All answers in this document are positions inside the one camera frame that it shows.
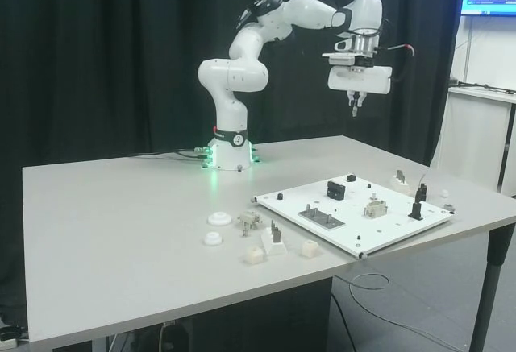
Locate wrist camera mount plate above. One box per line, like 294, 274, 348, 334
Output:
321, 39, 381, 67

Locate dark table leg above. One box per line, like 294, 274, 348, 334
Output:
469, 222, 512, 352

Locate black D-SUB plug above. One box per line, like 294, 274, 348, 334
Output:
327, 180, 347, 201

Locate thin grey floor cable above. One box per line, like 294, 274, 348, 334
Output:
348, 272, 476, 352

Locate black cable on cabinet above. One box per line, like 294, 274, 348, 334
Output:
448, 79, 516, 96

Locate black cables at robot foot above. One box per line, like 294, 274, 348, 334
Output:
132, 147, 213, 164

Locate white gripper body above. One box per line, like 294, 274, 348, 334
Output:
327, 64, 393, 95

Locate white task board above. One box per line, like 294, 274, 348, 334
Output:
250, 172, 452, 261

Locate small white holder block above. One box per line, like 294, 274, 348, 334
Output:
241, 246, 265, 266
301, 239, 321, 258

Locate black curtain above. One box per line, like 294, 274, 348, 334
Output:
0, 0, 472, 337

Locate grey waterproof plug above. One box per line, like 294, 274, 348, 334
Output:
236, 211, 262, 238

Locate white cabinet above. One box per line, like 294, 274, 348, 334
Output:
436, 85, 516, 199

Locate white large gear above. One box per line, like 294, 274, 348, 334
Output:
206, 210, 233, 226

